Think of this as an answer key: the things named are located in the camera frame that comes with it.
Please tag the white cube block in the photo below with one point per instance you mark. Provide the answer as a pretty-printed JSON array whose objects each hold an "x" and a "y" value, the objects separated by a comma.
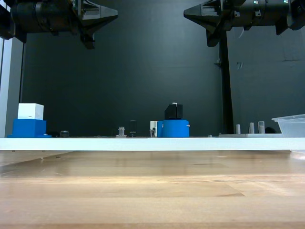
[{"x": 29, "y": 111}]

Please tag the blue square socket base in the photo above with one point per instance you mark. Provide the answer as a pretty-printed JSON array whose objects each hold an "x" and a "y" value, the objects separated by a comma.
[{"x": 26, "y": 128}]

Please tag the blue round socket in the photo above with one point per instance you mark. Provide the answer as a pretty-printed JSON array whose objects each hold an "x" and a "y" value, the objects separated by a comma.
[{"x": 174, "y": 128}]

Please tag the black block plug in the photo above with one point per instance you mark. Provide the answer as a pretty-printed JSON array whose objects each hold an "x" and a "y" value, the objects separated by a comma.
[{"x": 172, "y": 112}]

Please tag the white taskboard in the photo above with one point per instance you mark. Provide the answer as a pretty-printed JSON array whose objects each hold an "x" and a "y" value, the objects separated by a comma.
[{"x": 152, "y": 144}]

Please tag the thin metal peg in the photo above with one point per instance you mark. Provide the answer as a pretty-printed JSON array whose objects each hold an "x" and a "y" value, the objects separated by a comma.
[{"x": 238, "y": 128}]

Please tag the thick metal peg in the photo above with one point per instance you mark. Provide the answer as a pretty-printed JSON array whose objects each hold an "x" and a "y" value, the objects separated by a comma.
[{"x": 261, "y": 127}]

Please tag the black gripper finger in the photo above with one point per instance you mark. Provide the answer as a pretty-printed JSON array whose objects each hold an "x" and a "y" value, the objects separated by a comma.
[
  {"x": 202, "y": 13},
  {"x": 212, "y": 37},
  {"x": 88, "y": 39},
  {"x": 104, "y": 14}
]

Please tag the black knurled screw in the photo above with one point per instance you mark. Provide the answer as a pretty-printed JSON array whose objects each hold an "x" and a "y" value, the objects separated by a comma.
[{"x": 64, "y": 134}]

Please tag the grey metal plate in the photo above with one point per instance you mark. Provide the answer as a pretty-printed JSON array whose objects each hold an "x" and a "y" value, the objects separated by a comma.
[{"x": 250, "y": 135}]

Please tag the medium metal peg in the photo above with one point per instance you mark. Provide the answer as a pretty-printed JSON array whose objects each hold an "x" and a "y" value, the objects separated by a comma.
[{"x": 251, "y": 127}]

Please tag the white connector housing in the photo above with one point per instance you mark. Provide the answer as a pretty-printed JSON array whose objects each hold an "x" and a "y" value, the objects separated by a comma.
[{"x": 153, "y": 125}]

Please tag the black vertical post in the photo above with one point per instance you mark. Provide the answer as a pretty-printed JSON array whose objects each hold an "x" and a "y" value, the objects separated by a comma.
[{"x": 226, "y": 95}]

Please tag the black round knob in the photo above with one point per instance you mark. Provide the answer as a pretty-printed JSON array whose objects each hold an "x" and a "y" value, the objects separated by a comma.
[{"x": 270, "y": 130}]

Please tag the grey metal post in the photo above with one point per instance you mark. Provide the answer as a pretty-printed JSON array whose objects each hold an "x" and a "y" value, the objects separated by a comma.
[{"x": 6, "y": 95}]

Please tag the clear plastic tub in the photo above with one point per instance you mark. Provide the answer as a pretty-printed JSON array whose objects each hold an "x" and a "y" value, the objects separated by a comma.
[{"x": 293, "y": 126}]

